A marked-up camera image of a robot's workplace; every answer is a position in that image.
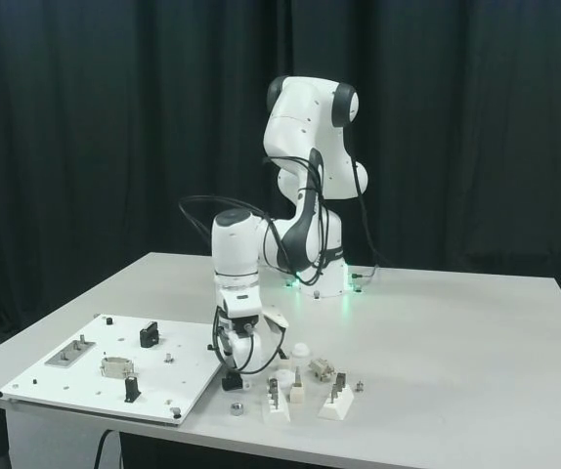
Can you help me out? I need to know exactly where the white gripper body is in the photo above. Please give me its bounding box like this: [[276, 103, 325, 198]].
[[225, 331, 282, 377]]

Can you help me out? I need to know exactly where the black D-SUB plug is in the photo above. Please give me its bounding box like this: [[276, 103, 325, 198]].
[[221, 371, 246, 393]]

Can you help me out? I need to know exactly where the thin black rod on wire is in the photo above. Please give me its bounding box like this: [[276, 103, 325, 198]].
[[267, 322, 289, 365]]

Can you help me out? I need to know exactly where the black cable under table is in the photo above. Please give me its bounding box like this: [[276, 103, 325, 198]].
[[95, 428, 121, 469]]

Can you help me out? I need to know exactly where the black curtain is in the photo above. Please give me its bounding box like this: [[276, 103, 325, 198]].
[[0, 0, 561, 343]]

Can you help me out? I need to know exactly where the black base cable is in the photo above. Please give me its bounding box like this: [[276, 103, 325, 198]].
[[351, 160, 382, 282]]

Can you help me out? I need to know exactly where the beige waterproof plug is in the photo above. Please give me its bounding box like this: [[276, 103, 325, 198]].
[[309, 359, 336, 383]]

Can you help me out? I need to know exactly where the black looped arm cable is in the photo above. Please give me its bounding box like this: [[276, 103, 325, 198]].
[[178, 194, 311, 287]]

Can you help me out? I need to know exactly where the wide white peg holder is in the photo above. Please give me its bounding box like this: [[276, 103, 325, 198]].
[[317, 385, 357, 421]]

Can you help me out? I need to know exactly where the white task board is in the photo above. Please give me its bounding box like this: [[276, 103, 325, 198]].
[[0, 312, 224, 428]]

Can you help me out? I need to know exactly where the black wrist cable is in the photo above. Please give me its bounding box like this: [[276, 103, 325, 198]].
[[211, 307, 236, 370]]

